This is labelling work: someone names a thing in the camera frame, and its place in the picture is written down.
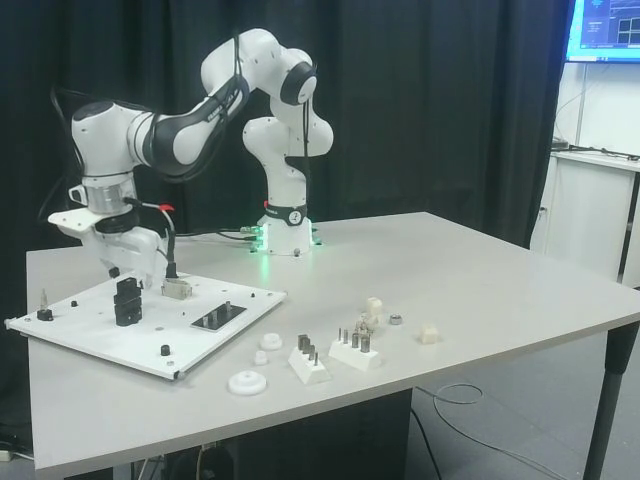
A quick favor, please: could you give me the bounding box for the black base cable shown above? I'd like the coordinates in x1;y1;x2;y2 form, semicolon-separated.
174;227;264;246

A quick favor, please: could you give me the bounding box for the black table leg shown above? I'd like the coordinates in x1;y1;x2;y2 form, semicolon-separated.
583;319;632;480

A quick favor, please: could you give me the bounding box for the black forearm cable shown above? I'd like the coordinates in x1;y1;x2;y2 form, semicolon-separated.
37;29;251;226

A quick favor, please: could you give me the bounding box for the black shoulder cable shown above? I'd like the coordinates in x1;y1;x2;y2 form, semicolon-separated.
298;59;315;161

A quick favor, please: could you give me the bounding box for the blue screen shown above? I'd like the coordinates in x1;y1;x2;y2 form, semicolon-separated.
563;0;640;65

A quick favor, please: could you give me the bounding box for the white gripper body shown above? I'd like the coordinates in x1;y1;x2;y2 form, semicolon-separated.
97;226;163;277

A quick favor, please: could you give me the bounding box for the white cabinet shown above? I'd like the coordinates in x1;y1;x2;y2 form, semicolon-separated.
529;148;640;290

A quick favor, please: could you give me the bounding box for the white task board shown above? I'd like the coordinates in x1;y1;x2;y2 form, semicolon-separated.
3;272;289;382

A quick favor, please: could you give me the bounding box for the grey floor cable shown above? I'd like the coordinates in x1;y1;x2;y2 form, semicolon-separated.
413;382;591;480

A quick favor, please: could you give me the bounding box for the flat white mounting plate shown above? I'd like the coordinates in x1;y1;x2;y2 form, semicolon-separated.
47;208;102;236

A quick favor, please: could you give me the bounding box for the white square peg holder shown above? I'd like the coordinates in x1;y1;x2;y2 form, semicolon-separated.
288;344;332;386

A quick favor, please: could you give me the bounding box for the black curtain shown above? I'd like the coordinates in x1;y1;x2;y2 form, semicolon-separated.
0;0;569;436

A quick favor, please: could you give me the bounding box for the thin black rod red tag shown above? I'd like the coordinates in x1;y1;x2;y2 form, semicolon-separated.
154;201;180;279

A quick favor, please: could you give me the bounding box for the white large gear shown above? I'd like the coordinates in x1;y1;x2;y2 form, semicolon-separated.
228;371;266;398

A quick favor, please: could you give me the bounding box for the white round peg holder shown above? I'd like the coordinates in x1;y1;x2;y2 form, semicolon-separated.
328;339;384;371

